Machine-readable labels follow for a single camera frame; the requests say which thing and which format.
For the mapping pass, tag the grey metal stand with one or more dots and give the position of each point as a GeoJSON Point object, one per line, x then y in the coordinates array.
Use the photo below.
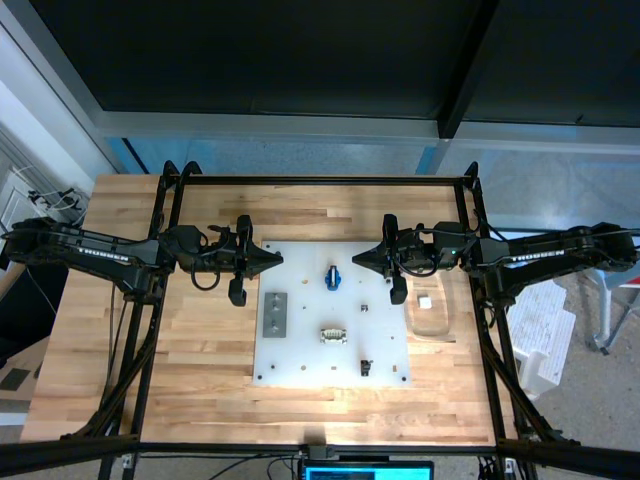
{"type": "Point", "coordinates": [606, 310]}

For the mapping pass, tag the small white block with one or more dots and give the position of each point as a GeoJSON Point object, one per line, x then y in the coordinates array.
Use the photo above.
{"type": "Point", "coordinates": [424, 302]}

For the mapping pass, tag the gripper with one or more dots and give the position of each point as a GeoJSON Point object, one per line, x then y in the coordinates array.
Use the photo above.
{"type": "Point", "coordinates": [415, 250]}
{"type": "Point", "coordinates": [225, 250]}

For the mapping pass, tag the beige multi-pin connector housing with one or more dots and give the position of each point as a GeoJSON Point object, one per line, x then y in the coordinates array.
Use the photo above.
{"type": "Point", "coordinates": [334, 335]}

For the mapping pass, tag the grey metal plate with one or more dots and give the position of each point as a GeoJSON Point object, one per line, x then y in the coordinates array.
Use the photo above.
{"type": "Point", "coordinates": [275, 320]}

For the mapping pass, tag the blue clamp connector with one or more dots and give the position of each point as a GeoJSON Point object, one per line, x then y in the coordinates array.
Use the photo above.
{"type": "Point", "coordinates": [332, 278]}

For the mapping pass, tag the brown cardboard box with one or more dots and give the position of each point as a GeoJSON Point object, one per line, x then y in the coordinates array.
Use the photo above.
{"type": "Point", "coordinates": [20, 360]}

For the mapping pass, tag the black USB socket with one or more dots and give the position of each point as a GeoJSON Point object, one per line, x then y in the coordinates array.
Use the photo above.
{"type": "Point", "coordinates": [363, 362]}

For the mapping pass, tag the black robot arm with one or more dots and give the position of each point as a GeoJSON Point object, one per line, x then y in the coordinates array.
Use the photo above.
{"type": "Point", "coordinates": [525, 257]}
{"type": "Point", "coordinates": [100, 252]}

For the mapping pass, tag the clear plastic tub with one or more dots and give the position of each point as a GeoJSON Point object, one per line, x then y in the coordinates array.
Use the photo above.
{"type": "Point", "coordinates": [435, 325]}

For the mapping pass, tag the laptop screen with blue edge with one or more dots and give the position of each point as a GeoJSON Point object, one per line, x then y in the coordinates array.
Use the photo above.
{"type": "Point", "coordinates": [365, 472]}

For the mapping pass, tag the small black table camera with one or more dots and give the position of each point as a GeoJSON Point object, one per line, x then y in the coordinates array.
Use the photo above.
{"type": "Point", "coordinates": [318, 450]}

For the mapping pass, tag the black wall post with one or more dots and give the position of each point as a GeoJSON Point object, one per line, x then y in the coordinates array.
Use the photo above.
{"type": "Point", "coordinates": [470, 70]}

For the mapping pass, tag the white task board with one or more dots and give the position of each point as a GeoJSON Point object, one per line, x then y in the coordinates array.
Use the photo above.
{"type": "Point", "coordinates": [300, 345]}

